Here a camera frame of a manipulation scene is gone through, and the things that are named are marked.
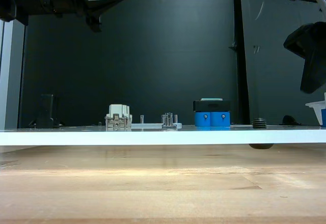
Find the beige rectangular connector housing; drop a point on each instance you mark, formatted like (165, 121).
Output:
(119, 112)

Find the clear plastic tub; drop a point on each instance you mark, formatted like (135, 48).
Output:
(318, 104)

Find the black screw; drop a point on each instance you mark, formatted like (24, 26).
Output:
(259, 123)

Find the black clamp bracket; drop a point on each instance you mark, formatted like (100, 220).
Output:
(47, 109)

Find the black rubber board foot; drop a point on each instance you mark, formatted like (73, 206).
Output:
(261, 146)

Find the grey metal clamp block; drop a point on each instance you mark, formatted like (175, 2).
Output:
(147, 126)

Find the black wall post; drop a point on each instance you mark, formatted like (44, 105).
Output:
(240, 56)

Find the white board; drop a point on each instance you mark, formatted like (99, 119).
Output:
(76, 137)

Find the small metal socket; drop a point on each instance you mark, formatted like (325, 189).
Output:
(168, 122)

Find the black connector on blue mount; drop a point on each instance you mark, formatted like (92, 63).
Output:
(211, 105)

